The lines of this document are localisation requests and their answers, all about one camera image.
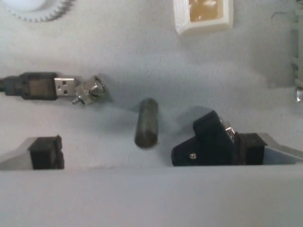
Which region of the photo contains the beige waterproof plug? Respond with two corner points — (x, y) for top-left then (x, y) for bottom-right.
(289, 0), (303, 104)

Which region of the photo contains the metal BNC plug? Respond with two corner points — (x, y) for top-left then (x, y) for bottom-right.
(71, 75), (110, 106)

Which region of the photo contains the black D-SUB plug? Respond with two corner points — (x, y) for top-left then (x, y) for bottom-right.
(170, 110), (238, 167)

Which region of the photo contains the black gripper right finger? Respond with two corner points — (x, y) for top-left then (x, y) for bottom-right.
(233, 132), (303, 166)

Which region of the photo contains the black USB plug with cable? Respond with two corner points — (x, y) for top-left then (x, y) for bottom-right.
(0, 71), (77, 102)

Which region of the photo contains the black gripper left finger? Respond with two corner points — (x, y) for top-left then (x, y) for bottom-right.
(0, 134), (65, 171)

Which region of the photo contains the metal round peg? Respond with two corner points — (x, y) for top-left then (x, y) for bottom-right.
(133, 97), (160, 149)

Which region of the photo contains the white large gear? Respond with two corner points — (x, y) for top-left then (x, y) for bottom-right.
(0, 0), (77, 24)

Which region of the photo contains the white holder with yellow inset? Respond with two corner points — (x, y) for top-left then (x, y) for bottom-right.
(172, 0), (234, 36)

